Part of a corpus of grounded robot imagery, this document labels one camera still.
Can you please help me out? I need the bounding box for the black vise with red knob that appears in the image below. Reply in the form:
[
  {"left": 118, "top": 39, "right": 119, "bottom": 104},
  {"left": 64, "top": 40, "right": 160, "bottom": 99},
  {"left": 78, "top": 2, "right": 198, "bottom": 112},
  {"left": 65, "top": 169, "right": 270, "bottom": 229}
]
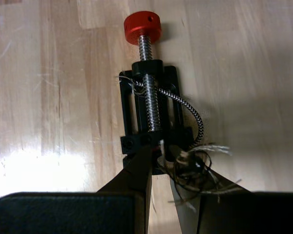
[{"left": 119, "top": 11, "right": 194, "bottom": 176}]

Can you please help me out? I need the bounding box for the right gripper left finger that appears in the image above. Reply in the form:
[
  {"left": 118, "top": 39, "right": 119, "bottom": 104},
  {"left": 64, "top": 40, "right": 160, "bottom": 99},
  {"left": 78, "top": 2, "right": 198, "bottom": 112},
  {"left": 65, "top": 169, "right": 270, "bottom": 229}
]
[{"left": 0, "top": 142, "right": 153, "bottom": 234}]

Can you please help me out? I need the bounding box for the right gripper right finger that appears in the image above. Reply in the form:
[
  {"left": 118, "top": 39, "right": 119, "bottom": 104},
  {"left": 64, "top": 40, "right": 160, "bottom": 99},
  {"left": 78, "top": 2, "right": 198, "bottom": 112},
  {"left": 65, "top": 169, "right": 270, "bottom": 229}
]
[{"left": 168, "top": 145, "right": 293, "bottom": 234}]

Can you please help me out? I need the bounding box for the red RCA socket with cable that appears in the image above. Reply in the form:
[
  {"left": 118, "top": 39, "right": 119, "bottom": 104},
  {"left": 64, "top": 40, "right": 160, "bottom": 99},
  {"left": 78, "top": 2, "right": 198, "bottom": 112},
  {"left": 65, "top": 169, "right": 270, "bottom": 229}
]
[{"left": 116, "top": 74, "right": 205, "bottom": 149}]

